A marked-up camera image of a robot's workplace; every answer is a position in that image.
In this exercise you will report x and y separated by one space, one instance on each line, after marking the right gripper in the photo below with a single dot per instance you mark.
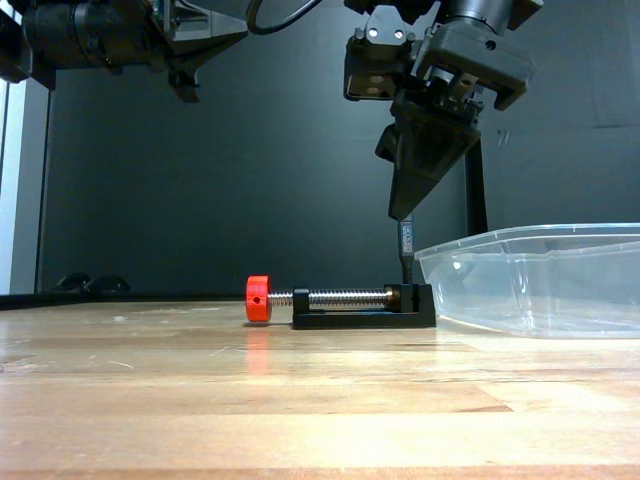
480 60

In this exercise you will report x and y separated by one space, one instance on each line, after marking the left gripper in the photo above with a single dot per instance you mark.
180 50

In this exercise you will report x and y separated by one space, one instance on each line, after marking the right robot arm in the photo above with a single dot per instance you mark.
480 12

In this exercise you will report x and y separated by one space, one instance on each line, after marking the clear plastic container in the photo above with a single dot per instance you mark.
550 235

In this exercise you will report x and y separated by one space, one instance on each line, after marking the black clamp with red knob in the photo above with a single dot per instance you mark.
360 320

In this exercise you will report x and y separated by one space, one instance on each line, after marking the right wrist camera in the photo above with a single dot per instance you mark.
375 55

